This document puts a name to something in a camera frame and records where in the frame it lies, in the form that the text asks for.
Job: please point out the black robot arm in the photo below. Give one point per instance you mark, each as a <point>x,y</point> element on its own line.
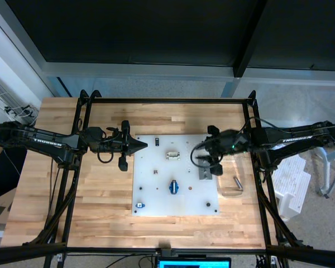
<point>290,139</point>
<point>44,139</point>

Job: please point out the black silver-topped bar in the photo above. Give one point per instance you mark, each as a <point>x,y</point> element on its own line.
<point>173,187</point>

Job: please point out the grey metal stand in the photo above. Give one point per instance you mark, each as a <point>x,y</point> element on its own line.
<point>326,173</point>

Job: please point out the grey metal block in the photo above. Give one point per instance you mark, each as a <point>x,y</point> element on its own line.
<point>204,173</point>

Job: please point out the laptop screen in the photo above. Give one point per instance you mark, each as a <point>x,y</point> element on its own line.
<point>192,263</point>

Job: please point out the cardboard box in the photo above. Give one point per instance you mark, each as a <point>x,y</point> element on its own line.
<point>2,201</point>

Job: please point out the small black connector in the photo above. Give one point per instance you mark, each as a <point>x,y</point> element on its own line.
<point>157,141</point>

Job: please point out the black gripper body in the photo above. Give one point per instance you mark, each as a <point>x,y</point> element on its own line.
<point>117,144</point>
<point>226,143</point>

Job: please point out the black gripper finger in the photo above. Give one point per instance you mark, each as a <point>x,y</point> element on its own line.
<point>208,143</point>
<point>205,158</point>
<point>136,141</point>
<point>136,147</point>

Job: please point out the white board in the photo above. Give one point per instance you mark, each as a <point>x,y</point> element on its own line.
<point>156,201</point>

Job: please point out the black frame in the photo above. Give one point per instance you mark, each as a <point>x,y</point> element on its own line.
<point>114,250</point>

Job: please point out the blue square flanged base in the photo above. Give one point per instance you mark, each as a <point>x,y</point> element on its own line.
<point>135,206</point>

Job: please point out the clear plastic tub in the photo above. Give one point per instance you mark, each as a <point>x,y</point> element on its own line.
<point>226,181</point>

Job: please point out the white D-sub connector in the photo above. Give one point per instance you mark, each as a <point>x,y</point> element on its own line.
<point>173,155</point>

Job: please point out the steel cylinder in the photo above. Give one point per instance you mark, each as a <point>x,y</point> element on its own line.
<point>237,182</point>

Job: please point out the blue round holder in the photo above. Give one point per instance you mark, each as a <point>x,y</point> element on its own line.
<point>169,187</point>

